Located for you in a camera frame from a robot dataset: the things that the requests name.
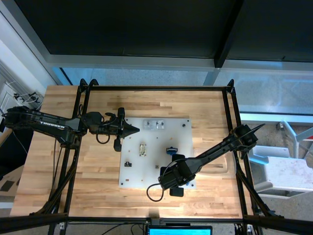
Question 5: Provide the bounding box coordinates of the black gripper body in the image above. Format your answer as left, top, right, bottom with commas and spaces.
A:
107, 107, 126, 152
170, 154, 186, 197

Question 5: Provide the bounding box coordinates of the pale plate with pins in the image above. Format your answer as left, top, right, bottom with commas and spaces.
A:
143, 119, 165, 131

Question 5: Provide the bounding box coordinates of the laptop screen with blue edge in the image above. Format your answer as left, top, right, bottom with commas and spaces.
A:
146, 225, 213, 235

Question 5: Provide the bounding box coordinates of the white board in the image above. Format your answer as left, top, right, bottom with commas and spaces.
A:
118, 117, 196, 189

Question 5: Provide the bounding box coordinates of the clear plastic tub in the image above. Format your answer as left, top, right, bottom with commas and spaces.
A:
193, 146, 237, 176

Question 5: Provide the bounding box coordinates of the white plastic chair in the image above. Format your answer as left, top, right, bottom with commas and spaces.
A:
248, 144, 291, 169

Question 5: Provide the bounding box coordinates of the cardboard box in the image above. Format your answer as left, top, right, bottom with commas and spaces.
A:
0, 165, 25, 196

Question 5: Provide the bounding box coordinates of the grey metal stand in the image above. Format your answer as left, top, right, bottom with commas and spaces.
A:
276, 120, 313, 159

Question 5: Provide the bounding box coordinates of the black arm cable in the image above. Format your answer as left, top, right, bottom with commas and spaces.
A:
95, 131, 110, 144
146, 183, 164, 202

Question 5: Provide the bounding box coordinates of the black table frame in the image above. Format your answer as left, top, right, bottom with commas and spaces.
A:
0, 78, 313, 235

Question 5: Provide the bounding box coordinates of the black and white cable bundle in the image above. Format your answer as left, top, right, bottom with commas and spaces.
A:
13, 92, 44, 106

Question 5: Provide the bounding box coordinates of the black wall column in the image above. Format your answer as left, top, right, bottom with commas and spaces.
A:
214, 0, 245, 69

